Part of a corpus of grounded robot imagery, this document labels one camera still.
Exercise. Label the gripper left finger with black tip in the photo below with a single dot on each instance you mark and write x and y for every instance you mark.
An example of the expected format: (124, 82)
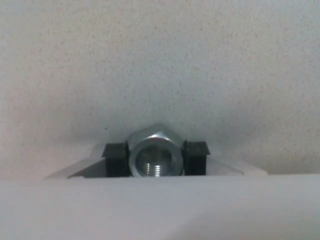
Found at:
(116, 160)

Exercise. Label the gripper right finger with black tip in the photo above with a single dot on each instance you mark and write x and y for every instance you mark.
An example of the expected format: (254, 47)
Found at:
(196, 160)

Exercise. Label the metal hex bolt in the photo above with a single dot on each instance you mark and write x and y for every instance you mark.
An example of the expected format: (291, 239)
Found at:
(156, 150)

